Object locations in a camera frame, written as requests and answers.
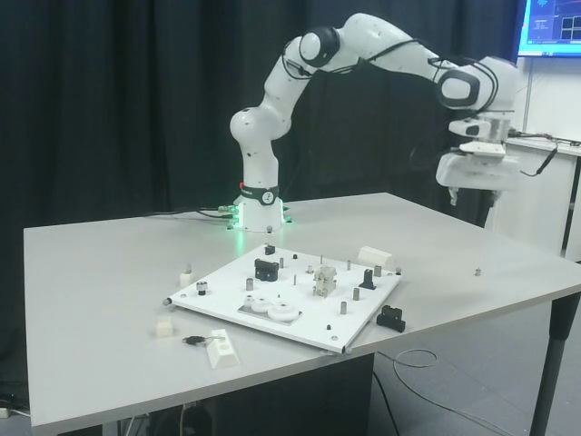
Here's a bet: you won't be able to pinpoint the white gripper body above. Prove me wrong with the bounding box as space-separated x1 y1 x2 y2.
435 152 519 190

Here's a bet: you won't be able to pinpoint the white cabinet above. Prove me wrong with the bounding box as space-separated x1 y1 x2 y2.
485 131 581 264

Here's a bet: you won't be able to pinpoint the long white holder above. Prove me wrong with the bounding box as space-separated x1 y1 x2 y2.
358 245 396 270

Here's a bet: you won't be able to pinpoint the black D-SUB plug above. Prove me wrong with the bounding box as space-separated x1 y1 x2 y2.
376 305 407 332

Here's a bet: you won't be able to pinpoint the blue screen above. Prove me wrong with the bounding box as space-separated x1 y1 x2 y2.
517 0 581 59

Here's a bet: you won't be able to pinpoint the dark table leg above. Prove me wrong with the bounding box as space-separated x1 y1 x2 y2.
530 294 581 436

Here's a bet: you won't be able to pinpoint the white task board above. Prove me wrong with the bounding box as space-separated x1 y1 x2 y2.
162 243 405 355

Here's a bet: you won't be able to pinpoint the white large gear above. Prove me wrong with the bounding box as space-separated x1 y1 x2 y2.
267 302 300 322

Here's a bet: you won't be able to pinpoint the white wedge holder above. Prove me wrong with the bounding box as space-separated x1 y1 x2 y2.
204 328 241 369

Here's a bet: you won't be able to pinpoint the black USB plug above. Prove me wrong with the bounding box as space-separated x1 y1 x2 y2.
182 333 227 347

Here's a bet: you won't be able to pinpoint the black curtain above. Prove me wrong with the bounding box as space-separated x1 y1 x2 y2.
0 0 535 410

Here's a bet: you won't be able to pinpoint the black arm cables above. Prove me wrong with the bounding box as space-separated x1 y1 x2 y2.
279 38 500 172

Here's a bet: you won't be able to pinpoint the grey floor cable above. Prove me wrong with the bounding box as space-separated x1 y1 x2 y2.
376 347 546 426

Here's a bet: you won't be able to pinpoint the thick black cable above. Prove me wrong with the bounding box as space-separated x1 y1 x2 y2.
372 370 397 436

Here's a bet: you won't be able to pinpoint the black base cables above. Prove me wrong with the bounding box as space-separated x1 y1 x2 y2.
197 206 240 223

